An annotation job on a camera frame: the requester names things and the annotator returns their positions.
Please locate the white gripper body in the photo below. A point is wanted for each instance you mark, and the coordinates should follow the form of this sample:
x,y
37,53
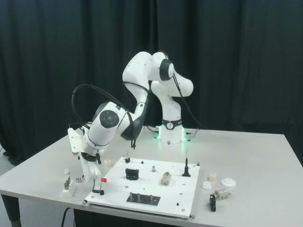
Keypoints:
x,y
89,169

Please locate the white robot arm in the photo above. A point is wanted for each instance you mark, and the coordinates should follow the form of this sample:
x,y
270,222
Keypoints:
x,y
170,104

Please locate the white small gear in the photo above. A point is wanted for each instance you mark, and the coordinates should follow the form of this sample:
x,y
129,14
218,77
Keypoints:
x,y
67,170

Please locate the white medium gear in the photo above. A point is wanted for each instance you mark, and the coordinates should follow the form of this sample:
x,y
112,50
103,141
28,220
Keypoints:
x,y
206,185

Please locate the white large gear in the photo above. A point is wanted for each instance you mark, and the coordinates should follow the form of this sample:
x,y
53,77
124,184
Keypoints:
x,y
229,182

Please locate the metal bolt nut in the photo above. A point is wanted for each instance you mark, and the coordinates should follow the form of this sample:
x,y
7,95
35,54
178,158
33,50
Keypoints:
x,y
78,179

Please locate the black rod with red tag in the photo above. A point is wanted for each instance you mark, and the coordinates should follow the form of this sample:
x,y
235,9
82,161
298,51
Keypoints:
x,y
104,180

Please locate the white round plug holder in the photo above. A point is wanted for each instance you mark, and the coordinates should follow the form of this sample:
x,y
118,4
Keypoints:
x,y
107,163

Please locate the metal round peg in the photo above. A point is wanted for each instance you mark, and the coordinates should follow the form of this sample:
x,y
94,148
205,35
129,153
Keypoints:
x,y
69,179
64,186
67,183

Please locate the white round peg holder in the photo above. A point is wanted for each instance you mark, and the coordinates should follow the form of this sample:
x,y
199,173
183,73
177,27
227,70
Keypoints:
x,y
68,192

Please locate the flat white mounting plate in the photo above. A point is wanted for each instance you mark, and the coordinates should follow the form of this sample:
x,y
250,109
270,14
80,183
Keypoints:
x,y
73,139

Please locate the white task board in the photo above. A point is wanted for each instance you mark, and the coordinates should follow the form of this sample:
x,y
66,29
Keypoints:
x,y
151,186

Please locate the black table leg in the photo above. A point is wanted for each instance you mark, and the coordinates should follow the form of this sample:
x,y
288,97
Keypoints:
x,y
10,210

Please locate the black USB plug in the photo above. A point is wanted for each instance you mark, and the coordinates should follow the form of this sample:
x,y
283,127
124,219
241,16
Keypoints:
x,y
212,199

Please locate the metal D-SUB plug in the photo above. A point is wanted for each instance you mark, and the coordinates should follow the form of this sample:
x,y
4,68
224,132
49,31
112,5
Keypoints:
x,y
222,193

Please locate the black curtain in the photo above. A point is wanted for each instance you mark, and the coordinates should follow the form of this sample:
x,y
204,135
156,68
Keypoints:
x,y
47,35

